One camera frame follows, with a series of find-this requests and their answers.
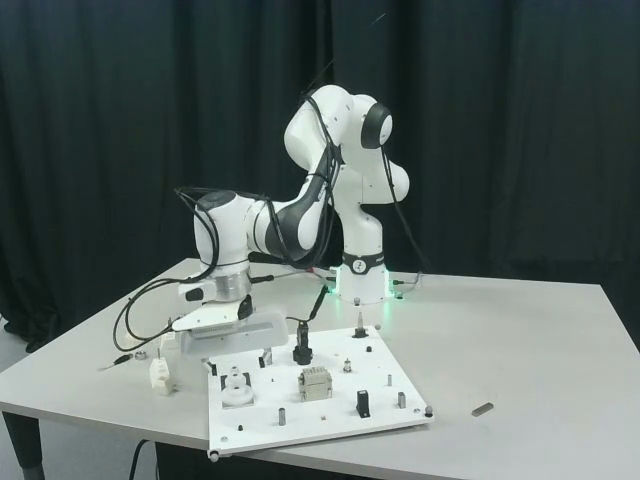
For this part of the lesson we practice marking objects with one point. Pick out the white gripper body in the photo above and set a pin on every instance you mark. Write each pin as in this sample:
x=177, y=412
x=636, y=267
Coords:
x=240, y=337

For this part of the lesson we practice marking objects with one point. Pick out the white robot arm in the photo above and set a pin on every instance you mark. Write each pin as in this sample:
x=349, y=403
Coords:
x=362, y=235

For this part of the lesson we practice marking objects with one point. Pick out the metal hex bolt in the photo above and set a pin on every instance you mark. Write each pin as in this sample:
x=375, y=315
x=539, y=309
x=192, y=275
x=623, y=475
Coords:
x=140, y=356

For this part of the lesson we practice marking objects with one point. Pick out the white small gear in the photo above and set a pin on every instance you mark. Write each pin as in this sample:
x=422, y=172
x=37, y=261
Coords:
x=236, y=374

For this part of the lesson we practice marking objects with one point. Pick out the black waterproof plug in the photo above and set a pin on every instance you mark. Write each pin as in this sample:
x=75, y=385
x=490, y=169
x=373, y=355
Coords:
x=302, y=350

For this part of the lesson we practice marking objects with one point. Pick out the white large gear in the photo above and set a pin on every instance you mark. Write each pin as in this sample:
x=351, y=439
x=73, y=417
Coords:
x=238, y=395

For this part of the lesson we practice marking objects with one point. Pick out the white peg holder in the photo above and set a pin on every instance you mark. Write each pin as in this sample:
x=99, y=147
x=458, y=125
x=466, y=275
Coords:
x=161, y=377

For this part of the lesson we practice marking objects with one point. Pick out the white task board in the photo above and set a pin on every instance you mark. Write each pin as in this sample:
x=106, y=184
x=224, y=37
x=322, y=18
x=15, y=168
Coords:
x=320, y=415

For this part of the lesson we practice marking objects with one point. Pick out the metal BNC plug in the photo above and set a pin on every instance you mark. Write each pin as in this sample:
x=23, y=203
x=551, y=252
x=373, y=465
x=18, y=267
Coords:
x=346, y=366

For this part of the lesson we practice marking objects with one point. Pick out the thin metal probe rod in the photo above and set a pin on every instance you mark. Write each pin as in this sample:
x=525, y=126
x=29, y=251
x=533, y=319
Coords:
x=119, y=362

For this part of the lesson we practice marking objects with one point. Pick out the metal square peg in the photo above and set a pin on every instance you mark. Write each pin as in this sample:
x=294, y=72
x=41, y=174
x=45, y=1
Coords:
x=401, y=400

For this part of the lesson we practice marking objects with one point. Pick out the black table leg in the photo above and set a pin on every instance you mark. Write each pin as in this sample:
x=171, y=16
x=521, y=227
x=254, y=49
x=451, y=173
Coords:
x=22, y=445

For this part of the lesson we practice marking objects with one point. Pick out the small grey metal bar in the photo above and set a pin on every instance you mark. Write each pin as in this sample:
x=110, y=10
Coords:
x=483, y=409

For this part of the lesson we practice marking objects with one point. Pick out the grey table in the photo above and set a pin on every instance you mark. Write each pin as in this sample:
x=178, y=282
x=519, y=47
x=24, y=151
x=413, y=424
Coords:
x=500, y=350

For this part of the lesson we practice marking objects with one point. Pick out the black curtain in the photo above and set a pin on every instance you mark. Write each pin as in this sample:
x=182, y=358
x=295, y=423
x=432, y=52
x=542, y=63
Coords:
x=125, y=125

